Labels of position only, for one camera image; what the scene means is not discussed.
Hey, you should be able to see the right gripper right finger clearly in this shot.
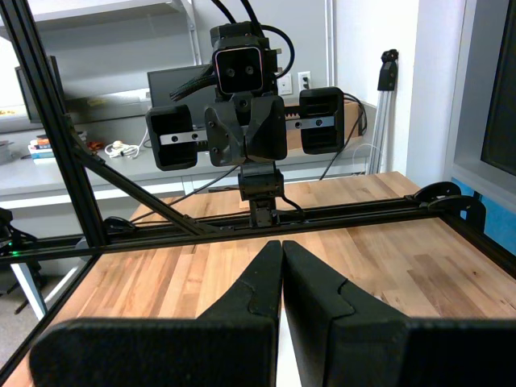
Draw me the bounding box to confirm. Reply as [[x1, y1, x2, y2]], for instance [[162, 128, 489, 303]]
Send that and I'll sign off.
[[282, 240, 516, 387]]

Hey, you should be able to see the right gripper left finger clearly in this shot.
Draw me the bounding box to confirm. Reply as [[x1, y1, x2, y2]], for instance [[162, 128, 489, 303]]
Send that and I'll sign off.
[[30, 240, 282, 387]]

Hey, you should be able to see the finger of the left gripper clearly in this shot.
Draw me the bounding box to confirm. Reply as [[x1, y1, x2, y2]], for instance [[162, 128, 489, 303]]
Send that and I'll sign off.
[[206, 106, 248, 167], [243, 96, 289, 163]]

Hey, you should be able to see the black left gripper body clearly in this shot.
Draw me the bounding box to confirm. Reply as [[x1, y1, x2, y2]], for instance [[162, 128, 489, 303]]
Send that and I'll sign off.
[[145, 86, 346, 171]]

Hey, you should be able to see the grey office desk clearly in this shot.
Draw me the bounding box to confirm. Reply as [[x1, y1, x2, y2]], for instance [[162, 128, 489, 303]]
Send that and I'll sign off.
[[0, 102, 382, 202]]

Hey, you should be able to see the brown wooden box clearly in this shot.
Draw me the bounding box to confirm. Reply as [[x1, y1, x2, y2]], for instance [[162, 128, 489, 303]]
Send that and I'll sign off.
[[342, 98, 367, 139]]

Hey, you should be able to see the white task board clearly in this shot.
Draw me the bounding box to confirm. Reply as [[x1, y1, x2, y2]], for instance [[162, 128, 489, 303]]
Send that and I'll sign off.
[[276, 310, 302, 387]]

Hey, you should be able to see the aluminium stand black top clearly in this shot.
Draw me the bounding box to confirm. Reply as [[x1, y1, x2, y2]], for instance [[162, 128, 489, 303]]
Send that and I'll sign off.
[[368, 48, 401, 175]]

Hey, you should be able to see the stack of books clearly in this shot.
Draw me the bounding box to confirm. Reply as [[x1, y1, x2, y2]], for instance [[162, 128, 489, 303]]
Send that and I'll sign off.
[[27, 136, 56, 161]]

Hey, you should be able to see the black device green light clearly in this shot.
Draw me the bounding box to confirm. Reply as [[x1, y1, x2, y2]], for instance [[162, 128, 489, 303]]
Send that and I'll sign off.
[[0, 207, 41, 261]]

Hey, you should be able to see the braided black cable sleeve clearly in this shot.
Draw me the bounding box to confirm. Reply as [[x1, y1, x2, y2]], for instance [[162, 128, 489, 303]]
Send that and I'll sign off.
[[171, 66, 217, 102]]

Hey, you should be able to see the coiled white cable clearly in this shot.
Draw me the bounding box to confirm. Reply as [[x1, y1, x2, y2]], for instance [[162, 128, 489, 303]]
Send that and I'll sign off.
[[104, 139, 141, 160]]

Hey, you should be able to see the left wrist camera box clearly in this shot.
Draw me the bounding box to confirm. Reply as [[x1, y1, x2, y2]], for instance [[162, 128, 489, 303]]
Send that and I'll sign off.
[[213, 46, 265, 96]]

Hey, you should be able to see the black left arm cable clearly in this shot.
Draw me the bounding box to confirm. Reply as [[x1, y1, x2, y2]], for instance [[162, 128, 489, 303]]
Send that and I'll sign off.
[[240, 0, 261, 26], [209, 0, 239, 25], [260, 24, 295, 84]]

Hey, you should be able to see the black aluminium frame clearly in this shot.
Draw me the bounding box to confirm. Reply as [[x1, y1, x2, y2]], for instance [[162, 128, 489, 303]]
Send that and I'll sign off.
[[0, 0, 516, 387]]

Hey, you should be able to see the white wall shelf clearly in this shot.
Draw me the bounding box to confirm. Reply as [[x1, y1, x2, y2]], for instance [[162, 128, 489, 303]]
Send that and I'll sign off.
[[0, 0, 202, 68]]

